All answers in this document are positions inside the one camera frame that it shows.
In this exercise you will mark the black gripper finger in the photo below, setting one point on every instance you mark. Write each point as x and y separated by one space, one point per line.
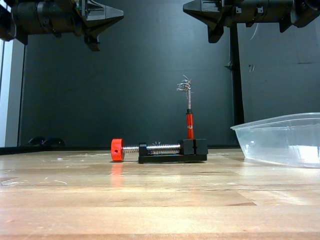
205 6
111 9
210 18
102 23

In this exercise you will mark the clear plastic tub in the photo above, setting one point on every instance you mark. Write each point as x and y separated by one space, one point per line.
275 145

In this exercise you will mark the black vise with red knob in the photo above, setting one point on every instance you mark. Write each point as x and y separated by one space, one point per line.
195 150

